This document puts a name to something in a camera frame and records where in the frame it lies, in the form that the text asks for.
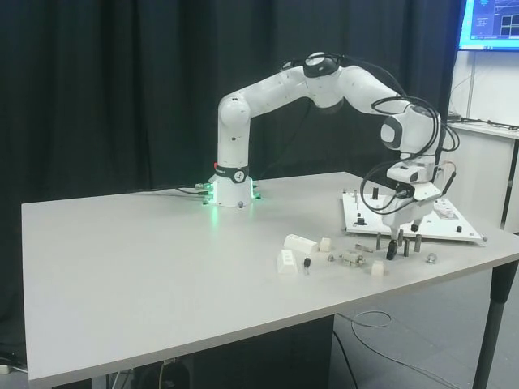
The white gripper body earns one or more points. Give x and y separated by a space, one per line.
405 215

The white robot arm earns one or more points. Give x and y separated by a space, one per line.
235 133

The grey metal peg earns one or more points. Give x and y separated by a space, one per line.
401 238
406 248
378 240
416 245

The small white cube holder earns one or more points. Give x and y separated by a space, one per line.
326 244
377 269

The white task board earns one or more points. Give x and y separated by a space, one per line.
369 210

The metal D-SUB plug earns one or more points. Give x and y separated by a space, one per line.
350 259

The small black plug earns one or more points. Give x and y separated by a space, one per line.
307 262

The white cabinet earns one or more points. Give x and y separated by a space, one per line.
486 170

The long white holder block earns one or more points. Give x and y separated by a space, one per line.
300 243

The white sloped holder with holes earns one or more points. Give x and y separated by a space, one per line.
287 262

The dark table leg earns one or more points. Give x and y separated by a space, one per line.
492 324

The blue screen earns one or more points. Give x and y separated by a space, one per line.
492 24

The black curtain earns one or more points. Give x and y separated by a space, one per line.
121 81

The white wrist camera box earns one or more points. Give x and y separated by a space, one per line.
401 172

